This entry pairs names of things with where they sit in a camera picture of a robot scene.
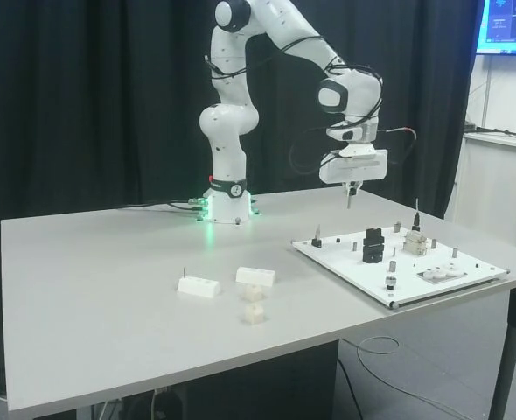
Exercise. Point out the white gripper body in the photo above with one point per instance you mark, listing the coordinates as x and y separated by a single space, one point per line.
358 170

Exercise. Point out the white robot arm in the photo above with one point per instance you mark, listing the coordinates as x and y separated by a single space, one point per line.
227 122

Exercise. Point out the thick metal round peg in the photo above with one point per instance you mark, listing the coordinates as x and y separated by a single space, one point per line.
391 266

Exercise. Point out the long white peg holder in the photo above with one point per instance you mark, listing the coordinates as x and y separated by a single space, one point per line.
255 276
197 287

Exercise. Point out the small black plug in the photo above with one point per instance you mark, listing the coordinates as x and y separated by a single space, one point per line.
316 240

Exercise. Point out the black D-SUB plug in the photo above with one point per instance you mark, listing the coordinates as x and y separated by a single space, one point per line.
373 249

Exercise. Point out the white task board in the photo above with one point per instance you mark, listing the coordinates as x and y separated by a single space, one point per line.
328 252

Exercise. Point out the beige metal connector block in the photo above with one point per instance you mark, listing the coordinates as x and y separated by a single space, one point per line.
415 245

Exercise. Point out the metal bolt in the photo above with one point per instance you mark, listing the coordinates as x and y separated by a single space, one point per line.
389 283

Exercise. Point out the white medium gear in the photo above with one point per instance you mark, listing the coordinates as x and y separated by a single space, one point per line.
437 273

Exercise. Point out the white large gear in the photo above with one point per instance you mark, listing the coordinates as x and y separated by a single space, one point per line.
453 270

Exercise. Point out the white cabinet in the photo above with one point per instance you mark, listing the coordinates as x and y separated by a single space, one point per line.
494 188

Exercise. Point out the small white cube holder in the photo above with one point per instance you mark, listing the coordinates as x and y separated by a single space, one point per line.
253 293
253 313

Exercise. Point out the blue screen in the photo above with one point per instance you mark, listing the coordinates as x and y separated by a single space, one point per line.
509 26

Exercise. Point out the black table leg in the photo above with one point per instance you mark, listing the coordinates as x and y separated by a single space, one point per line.
509 350

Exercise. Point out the black curtain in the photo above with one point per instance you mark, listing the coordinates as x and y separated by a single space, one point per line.
87 109

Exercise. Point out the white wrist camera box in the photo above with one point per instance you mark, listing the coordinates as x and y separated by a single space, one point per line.
347 135

